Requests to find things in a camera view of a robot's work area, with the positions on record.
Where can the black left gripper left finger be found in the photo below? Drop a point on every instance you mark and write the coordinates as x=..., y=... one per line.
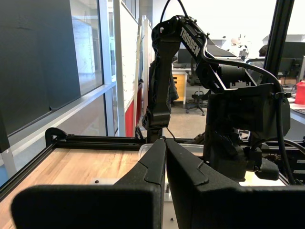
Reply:
x=95, y=207

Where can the red container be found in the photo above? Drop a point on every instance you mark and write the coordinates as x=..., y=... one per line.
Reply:
x=300, y=94

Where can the clear plastic tub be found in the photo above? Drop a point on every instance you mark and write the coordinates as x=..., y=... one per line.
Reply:
x=143, y=152

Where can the black office chair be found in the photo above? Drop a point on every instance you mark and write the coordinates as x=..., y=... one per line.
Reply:
x=197, y=105

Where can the white lab desk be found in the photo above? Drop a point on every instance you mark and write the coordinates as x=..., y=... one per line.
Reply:
x=297, y=119

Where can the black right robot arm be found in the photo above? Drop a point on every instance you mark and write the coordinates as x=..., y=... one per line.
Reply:
x=162, y=71

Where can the black computer monitor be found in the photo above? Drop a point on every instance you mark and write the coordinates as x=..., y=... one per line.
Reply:
x=294, y=55

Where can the white partition panel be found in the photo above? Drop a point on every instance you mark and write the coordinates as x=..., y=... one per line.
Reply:
x=128, y=59

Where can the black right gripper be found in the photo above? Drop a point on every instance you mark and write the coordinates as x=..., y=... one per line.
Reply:
x=267, y=170

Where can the yellow drawer cabinet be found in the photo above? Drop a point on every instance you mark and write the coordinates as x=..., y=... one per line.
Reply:
x=179, y=86

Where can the black frame upright post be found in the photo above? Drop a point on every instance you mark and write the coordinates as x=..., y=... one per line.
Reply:
x=278, y=28

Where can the person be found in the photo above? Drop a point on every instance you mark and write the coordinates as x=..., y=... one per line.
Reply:
x=263, y=50

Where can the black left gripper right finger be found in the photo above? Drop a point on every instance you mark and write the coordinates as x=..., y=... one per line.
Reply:
x=226, y=207

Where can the white humanoid robot model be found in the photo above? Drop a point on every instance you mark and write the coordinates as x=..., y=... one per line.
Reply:
x=236, y=41

